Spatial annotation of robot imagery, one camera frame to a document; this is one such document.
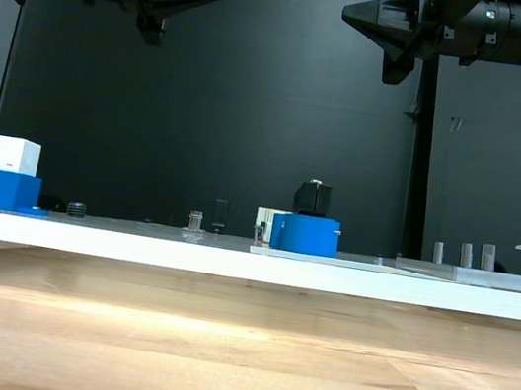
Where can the white board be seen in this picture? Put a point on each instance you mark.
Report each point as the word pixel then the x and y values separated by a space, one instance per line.
pixel 180 254

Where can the thick grey metal peg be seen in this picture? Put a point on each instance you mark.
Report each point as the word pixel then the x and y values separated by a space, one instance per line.
pixel 487 257

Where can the small metal fitting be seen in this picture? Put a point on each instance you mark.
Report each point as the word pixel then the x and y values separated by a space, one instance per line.
pixel 194 220

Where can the blue round holder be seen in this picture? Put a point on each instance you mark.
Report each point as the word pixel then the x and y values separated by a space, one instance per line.
pixel 306 235

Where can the medium grey metal peg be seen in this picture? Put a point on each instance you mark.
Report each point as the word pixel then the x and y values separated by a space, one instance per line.
pixel 466 255

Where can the thin grey metal peg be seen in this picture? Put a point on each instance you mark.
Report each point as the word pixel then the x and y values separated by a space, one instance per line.
pixel 438 252

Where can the black metal frame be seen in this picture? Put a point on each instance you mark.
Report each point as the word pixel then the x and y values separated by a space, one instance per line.
pixel 418 181

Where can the black clamp block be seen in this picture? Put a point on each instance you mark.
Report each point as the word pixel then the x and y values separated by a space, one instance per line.
pixel 312 199

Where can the blue square mount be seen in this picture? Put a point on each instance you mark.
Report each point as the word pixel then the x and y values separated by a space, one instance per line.
pixel 1 189

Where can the white cube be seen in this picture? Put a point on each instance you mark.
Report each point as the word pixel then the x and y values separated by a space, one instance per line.
pixel 12 156

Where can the grey aluminium bar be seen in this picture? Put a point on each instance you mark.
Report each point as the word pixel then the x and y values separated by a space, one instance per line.
pixel 477 277

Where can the beige connector housing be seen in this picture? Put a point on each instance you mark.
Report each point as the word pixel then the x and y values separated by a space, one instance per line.
pixel 265 218

